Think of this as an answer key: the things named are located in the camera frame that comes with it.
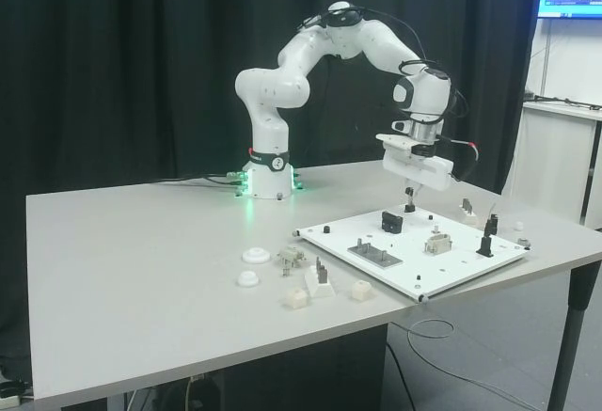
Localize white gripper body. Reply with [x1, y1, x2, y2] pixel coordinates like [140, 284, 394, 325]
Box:
[381, 147, 455, 193]

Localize thin grey floor cable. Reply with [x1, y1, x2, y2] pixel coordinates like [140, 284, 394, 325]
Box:
[406, 318, 556, 411]

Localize grey waterproof plug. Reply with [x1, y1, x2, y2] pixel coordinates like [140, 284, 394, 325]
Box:
[276, 246, 306, 278]

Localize black cables at robot foot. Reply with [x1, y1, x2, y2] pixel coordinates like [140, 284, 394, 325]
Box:
[154, 172, 248, 191]

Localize small white holder block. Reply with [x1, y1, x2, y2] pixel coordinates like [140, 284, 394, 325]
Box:
[281, 287, 309, 310]
[351, 279, 374, 301]

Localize white cabinet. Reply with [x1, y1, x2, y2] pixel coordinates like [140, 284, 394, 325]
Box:
[509, 99, 602, 232]

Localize wrist camera mount plate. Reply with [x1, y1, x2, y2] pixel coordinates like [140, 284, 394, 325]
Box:
[374, 119, 446, 158]

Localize white task board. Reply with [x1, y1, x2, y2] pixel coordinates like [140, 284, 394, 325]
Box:
[292, 200, 527, 305]

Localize black curtain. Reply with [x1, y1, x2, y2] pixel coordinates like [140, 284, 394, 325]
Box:
[0, 0, 551, 393]

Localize black cable on cabinet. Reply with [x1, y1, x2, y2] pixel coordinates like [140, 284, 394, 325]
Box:
[523, 92, 602, 112]

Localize white large gear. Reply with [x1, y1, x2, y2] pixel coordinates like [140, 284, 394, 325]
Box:
[241, 245, 272, 264]

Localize dark table leg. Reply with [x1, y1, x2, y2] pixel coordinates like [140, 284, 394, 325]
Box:
[547, 260, 597, 411]

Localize black D-SUB plug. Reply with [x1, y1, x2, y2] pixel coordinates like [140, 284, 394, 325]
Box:
[381, 210, 404, 234]

